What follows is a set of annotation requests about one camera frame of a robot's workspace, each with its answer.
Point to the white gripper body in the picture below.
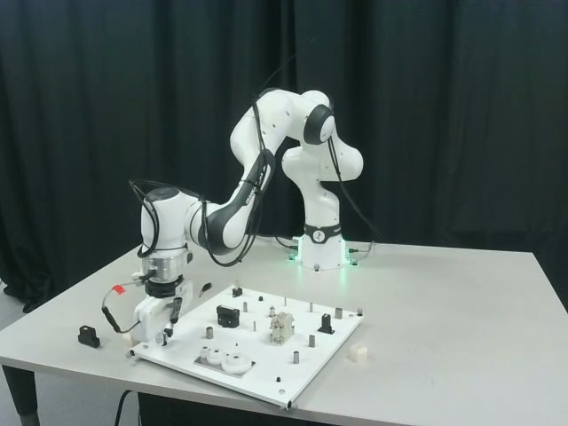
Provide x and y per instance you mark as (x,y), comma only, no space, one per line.
(146,324)

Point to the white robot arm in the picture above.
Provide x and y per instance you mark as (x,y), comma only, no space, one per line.
(319,199)

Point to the small white holder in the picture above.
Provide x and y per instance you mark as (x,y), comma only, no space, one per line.
(128,340)
(358,354)

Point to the small black connector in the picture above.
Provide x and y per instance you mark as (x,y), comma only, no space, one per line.
(205,290)

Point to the white small gear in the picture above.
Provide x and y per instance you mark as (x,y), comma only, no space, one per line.
(203,352)

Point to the black D-SUB plug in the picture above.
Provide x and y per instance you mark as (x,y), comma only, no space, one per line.
(89,337)

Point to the white medium gear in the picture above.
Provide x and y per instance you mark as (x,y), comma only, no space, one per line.
(215,357)

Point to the metal BNC plug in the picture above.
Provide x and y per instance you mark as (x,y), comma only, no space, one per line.
(273,310)

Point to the beige connector block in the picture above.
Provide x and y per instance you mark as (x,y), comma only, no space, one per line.
(281,328)

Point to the white task board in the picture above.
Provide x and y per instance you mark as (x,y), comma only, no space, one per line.
(262,381)

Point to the dark table leg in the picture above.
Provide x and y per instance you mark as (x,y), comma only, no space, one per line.
(22,399)

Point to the small black plug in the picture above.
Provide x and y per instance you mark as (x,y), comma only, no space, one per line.
(326,324)

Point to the metal square peg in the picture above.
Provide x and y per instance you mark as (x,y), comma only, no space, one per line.
(338,313)

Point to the black curtain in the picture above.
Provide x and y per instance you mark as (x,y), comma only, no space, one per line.
(89,89)

